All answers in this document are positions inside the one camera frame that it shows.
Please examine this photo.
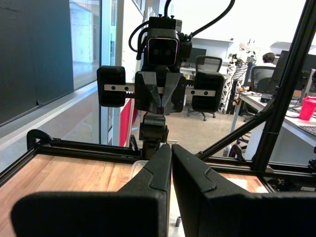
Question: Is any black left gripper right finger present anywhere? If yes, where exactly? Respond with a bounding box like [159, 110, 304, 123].
[172, 144, 316, 237]

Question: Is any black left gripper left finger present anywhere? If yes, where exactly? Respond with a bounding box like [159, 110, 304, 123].
[11, 144, 172, 237]

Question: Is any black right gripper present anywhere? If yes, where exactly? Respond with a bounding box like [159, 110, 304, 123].
[96, 65, 225, 116]

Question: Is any white taskboard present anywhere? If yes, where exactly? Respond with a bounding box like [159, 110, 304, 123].
[168, 181, 185, 237]

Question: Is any red partition panel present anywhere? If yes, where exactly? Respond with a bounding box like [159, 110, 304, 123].
[119, 98, 135, 148]

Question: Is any black computer monitor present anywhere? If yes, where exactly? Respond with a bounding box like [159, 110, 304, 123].
[275, 50, 316, 92]
[187, 47, 207, 65]

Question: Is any clear plastic tub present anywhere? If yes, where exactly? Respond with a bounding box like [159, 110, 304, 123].
[130, 159, 150, 185]

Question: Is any white office desk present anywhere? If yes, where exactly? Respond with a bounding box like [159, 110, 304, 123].
[229, 90, 316, 166]

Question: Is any black mesh office chair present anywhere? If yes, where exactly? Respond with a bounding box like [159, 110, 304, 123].
[250, 66, 278, 94]

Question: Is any black keyboard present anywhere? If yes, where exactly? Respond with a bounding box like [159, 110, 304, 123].
[296, 125, 316, 137]

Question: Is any person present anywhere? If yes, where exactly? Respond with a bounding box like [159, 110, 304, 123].
[261, 51, 277, 68]

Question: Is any red plastic container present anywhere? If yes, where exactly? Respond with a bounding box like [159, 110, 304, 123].
[298, 96, 316, 121]

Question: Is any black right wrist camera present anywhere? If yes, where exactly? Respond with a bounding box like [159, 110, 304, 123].
[147, 29, 180, 66]

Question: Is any black camera cable loop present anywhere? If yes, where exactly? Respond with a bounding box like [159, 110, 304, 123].
[129, 21, 150, 60]

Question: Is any black aluminium frame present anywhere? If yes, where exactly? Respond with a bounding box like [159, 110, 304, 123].
[0, 0, 316, 196]

